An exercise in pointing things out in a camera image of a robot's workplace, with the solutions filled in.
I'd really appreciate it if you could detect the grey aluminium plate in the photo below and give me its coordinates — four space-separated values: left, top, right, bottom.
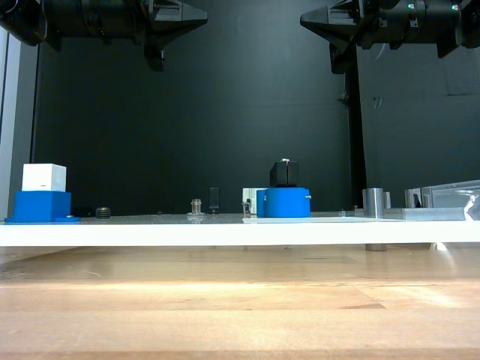
354 206 467 221

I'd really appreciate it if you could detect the white task board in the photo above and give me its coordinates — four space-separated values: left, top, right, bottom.
0 214 480 248

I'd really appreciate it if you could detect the white plastic connector block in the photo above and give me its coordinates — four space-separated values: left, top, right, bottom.
242 187 268 218

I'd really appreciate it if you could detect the blue connector mount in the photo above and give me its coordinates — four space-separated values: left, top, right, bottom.
256 186 311 218

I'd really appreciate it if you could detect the white cube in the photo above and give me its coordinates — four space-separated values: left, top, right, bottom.
21 163 68 193

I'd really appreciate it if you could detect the blue block base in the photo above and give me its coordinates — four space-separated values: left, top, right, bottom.
4 190 82 225

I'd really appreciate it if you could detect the steel 16mm cylinder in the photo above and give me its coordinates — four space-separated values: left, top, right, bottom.
361 187 385 219

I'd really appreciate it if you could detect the black aluminium frame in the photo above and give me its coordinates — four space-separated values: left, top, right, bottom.
337 70 368 211

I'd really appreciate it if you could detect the black D-sub connector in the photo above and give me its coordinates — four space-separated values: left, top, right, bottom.
268 157 299 188

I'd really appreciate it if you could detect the clear plastic tub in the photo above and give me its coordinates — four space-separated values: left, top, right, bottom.
404 178 480 223

